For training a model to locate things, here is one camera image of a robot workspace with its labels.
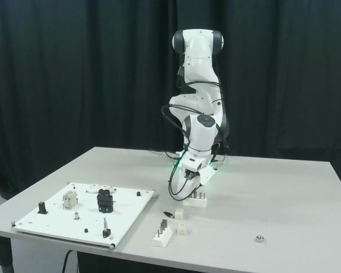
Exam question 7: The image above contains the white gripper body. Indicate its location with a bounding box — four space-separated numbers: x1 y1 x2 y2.
184 167 217 198

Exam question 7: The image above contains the white round peg holder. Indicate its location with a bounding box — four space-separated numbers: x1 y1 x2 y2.
182 197 209 209

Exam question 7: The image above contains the white square peg holder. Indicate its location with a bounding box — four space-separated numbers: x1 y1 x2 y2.
151 226 173 247

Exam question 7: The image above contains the white wrist sensor box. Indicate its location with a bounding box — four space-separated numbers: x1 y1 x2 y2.
182 157 202 172

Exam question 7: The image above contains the black D-SUB plug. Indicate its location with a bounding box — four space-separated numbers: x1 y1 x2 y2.
97 187 115 214

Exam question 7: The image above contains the grey waterproof plug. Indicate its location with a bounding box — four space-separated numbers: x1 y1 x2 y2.
62 192 77 211

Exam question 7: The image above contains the white task board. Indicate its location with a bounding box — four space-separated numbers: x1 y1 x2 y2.
10 182 156 251

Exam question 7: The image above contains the black curtain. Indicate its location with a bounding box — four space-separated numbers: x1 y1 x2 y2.
0 0 341 189

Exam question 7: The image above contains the dark table leg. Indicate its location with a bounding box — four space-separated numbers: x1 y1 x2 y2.
0 233 14 273

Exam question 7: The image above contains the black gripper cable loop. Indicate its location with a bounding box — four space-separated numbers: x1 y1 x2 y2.
167 163 193 201

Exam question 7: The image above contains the black plug with grey cable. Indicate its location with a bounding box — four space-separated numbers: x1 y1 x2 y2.
102 217 112 238

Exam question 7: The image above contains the black cable under table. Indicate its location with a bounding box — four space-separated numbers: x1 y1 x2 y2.
63 249 78 273

